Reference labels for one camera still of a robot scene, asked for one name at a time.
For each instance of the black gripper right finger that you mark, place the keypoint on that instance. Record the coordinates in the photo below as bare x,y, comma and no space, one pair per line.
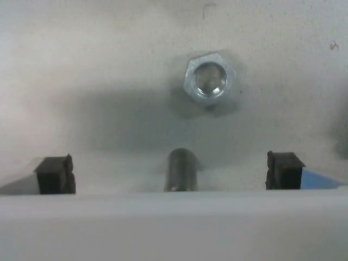
285,174

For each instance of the white task board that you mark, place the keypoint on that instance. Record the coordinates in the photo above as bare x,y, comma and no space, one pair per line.
108,68

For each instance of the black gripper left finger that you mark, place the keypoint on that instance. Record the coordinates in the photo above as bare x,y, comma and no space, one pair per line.
54,176

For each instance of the metal round peg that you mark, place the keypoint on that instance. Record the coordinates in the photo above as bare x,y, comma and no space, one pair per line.
180,171

